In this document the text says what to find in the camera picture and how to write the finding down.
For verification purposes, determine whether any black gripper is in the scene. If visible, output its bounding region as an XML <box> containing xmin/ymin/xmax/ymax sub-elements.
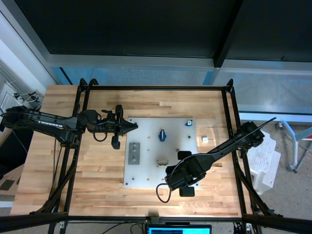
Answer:
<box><xmin>107</xmin><ymin>104</ymin><xmax>139</xmax><ymax>150</ymax></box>
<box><xmin>177</xmin><ymin>151</ymin><xmax>195</xmax><ymax>197</ymax></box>

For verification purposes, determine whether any blue connector holder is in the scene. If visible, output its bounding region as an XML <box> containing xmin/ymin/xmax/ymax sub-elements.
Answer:
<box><xmin>157</xmin><ymin>129</ymin><xmax>169</xmax><ymax>143</ymax></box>

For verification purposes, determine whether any grey metal plate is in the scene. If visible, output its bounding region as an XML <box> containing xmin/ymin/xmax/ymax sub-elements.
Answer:
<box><xmin>127</xmin><ymin>142</ymin><xmax>141</xmax><ymax>166</ymax></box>

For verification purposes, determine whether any white task board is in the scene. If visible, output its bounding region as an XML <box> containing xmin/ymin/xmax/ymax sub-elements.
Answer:
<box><xmin>123</xmin><ymin>117</ymin><xmax>202</xmax><ymax>190</ymax></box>

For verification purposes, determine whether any laptop screen with blue edge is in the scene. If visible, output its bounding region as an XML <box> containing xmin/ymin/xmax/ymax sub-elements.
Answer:
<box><xmin>146</xmin><ymin>224</ymin><xmax>212</xmax><ymax>234</ymax></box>

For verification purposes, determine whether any clear plastic tub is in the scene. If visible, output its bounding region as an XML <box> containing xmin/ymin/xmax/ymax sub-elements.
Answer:
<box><xmin>196</xmin><ymin>121</ymin><xmax>220</xmax><ymax>160</ymax></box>

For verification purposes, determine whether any white styrofoam packaging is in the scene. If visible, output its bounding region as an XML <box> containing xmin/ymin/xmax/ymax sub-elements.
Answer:
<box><xmin>246</xmin><ymin>130</ymin><xmax>282</xmax><ymax>195</ymax></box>

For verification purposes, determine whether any grey metal stand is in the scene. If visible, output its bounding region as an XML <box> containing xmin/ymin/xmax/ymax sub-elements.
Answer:
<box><xmin>275</xmin><ymin>119</ymin><xmax>312</xmax><ymax>174</ymax></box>

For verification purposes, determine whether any brown cardboard box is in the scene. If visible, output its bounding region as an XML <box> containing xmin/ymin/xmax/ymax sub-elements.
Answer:
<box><xmin>0</xmin><ymin>162</ymin><xmax>25</xmax><ymax>195</ymax></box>

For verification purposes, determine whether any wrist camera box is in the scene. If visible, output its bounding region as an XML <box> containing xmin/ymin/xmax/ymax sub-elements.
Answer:
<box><xmin>165</xmin><ymin>167</ymin><xmax>183</xmax><ymax>191</ymax></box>

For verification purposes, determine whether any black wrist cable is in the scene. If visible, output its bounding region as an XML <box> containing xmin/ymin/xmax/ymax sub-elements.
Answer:
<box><xmin>156</xmin><ymin>183</ymin><xmax>171</xmax><ymax>203</ymax></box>
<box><xmin>93</xmin><ymin>126</ymin><xmax>109</xmax><ymax>142</ymax></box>

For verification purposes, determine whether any small black camera box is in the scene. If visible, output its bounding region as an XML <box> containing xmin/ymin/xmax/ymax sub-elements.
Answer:
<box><xmin>145</xmin><ymin>211</ymin><xmax>163</xmax><ymax>224</ymax></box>

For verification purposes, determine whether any tangle of cables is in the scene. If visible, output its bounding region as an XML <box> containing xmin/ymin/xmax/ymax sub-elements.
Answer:
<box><xmin>12</xmin><ymin>91</ymin><xmax>43</xmax><ymax>103</ymax></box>

